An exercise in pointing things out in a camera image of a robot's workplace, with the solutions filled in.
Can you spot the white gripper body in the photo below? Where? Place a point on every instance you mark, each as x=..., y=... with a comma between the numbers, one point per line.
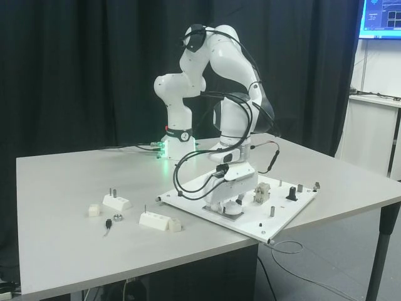
x=232, y=189

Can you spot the white large gear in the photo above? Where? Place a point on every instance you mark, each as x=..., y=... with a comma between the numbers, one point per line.
x=232, y=208

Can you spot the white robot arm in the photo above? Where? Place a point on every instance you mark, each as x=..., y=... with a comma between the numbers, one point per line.
x=225, y=119

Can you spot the beige waterproof plug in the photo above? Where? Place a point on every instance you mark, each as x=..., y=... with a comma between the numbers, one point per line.
x=260, y=193

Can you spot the white task board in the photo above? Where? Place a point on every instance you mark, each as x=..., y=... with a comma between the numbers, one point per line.
x=282, y=213

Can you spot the small white block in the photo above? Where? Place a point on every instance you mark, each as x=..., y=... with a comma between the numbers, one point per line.
x=175, y=225

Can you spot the white peg holder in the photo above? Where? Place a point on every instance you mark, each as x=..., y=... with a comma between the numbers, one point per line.
x=117, y=203
x=153, y=222

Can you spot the small grey metal bar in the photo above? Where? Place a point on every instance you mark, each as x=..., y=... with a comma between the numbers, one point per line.
x=317, y=185

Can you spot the metal nut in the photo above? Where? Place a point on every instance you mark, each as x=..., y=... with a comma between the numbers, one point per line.
x=117, y=217

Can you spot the small white cube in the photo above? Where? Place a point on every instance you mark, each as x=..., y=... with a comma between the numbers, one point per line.
x=94, y=210

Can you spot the white cabinet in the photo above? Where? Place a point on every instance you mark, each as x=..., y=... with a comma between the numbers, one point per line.
x=369, y=131

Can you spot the black table leg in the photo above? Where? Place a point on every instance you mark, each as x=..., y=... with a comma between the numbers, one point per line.
x=380, y=251

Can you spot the black curtain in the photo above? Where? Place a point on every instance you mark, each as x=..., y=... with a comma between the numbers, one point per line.
x=62, y=62

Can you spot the blue screen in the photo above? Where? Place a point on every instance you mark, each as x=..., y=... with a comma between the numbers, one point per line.
x=380, y=19

